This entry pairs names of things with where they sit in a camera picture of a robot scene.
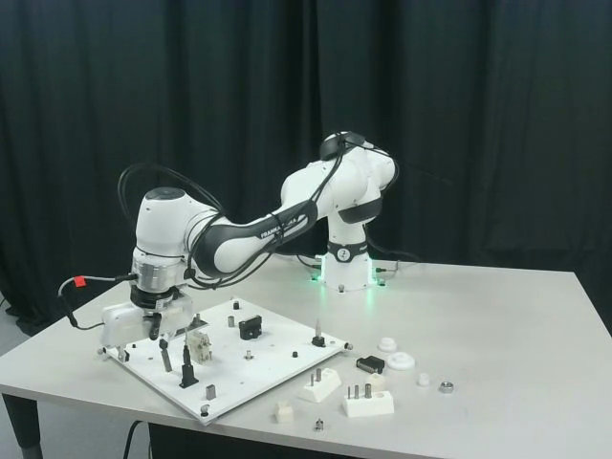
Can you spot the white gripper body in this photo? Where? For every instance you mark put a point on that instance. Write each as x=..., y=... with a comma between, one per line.
x=117, y=325

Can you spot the tall metal square peg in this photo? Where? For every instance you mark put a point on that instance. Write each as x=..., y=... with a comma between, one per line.
x=166, y=362

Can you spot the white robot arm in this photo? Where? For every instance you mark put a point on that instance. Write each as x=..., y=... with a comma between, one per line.
x=229, y=234

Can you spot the short metal square peg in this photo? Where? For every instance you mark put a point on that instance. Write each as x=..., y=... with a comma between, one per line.
x=211, y=391

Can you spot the white peg holder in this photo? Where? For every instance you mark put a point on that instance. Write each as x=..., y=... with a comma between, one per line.
x=321, y=391
x=369, y=407

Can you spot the black USB plug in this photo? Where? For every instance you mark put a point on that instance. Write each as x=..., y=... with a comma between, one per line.
x=186, y=364

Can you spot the white task board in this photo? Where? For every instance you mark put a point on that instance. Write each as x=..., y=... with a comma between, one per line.
x=268, y=378

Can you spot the black table leg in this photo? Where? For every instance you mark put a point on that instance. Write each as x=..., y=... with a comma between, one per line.
x=21, y=423

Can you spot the small white plug holder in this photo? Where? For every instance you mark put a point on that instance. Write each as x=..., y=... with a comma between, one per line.
x=377, y=381
x=283, y=412

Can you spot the black D-SUB plug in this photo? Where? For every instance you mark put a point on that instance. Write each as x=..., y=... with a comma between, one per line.
x=370, y=365

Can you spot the white medium gear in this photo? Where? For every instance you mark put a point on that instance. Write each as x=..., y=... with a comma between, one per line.
x=386, y=344

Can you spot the white large gear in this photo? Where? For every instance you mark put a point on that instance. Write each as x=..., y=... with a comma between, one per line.
x=399, y=362

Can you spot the black curtain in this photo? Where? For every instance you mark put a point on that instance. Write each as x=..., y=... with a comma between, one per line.
x=143, y=72

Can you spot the white small gear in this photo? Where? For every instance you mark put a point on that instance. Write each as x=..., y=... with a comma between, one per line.
x=423, y=379

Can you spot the metal hex nut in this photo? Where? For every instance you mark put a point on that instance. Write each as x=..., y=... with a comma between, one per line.
x=447, y=386

